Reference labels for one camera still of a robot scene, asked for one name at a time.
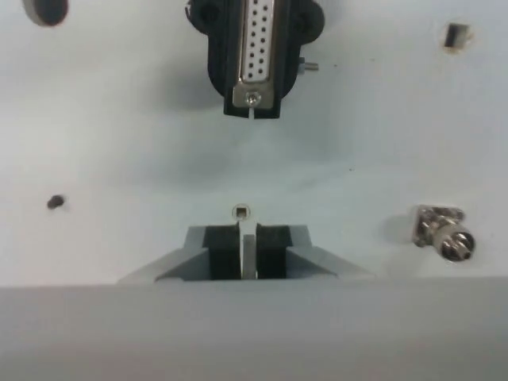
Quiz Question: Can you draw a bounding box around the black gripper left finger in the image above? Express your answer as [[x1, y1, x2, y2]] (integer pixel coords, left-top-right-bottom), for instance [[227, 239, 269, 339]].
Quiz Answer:
[[116, 225, 244, 285]]

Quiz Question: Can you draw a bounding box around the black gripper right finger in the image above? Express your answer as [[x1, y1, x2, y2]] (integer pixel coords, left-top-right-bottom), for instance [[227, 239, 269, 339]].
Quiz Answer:
[[256, 224, 377, 283]]

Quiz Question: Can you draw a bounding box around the metal square peg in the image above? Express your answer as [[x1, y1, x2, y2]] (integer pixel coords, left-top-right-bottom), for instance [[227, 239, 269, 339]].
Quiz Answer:
[[239, 219, 260, 279]]

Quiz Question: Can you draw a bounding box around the white task board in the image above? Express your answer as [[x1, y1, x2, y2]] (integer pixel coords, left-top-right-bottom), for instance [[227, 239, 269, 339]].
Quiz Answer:
[[0, 0, 508, 290]]

